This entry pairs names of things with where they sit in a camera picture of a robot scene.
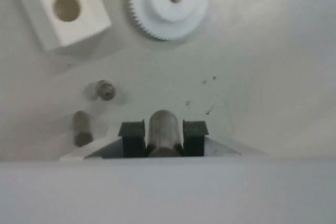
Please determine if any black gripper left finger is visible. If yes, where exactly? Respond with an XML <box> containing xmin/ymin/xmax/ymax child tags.
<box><xmin>59</xmin><ymin>119</ymin><xmax>146</xmax><ymax>161</ymax></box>

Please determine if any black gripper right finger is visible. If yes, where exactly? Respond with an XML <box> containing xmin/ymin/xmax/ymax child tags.
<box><xmin>182</xmin><ymin>120</ymin><xmax>243</xmax><ymax>157</ymax></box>

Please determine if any metal round peg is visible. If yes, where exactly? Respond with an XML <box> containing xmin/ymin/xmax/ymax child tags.
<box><xmin>145</xmin><ymin>109</ymin><xmax>184</xmax><ymax>157</ymax></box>
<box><xmin>71</xmin><ymin>111</ymin><xmax>93</xmax><ymax>148</ymax></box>
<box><xmin>85</xmin><ymin>79</ymin><xmax>117</xmax><ymax>102</ymax></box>

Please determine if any white peg holder with holes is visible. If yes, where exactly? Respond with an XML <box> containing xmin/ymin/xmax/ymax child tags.
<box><xmin>6</xmin><ymin>0</ymin><xmax>112</xmax><ymax>52</ymax></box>

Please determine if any white large gear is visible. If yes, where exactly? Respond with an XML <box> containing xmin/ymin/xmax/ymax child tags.
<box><xmin>124</xmin><ymin>0</ymin><xmax>210</xmax><ymax>42</ymax></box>

